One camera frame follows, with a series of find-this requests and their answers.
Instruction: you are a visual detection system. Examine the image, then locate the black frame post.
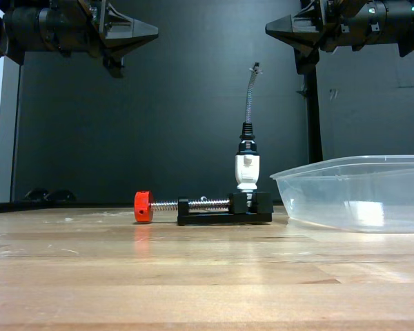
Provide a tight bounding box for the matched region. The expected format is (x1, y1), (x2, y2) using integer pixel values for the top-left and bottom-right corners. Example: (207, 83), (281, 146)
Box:
(297, 48), (324, 166)

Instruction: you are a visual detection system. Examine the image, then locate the white power receptacle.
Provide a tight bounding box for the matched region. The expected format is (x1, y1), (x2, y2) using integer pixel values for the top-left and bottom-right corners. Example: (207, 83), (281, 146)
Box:
(234, 153), (262, 204)

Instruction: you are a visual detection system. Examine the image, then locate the black frame rail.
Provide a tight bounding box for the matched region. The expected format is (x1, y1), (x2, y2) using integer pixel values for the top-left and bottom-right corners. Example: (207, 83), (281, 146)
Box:
(0, 201), (136, 213)

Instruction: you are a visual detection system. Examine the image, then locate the clear plastic container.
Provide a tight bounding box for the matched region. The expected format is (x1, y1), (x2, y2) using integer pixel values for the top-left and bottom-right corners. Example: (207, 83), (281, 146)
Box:
(269, 154), (414, 235)

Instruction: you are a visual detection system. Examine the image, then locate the black rounded foot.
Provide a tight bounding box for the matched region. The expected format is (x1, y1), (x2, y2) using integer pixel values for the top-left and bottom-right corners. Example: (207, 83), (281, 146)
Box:
(44, 188), (77, 203)
(23, 187), (50, 203)

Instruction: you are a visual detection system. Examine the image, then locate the black clamp with red knob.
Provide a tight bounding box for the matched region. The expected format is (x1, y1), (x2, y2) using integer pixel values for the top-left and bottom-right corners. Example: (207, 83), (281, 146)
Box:
(134, 190), (275, 228)

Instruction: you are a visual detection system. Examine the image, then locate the black plug with braided cable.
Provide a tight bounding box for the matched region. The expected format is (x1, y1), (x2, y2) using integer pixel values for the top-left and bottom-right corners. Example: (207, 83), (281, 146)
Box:
(237, 61), (264, 157)

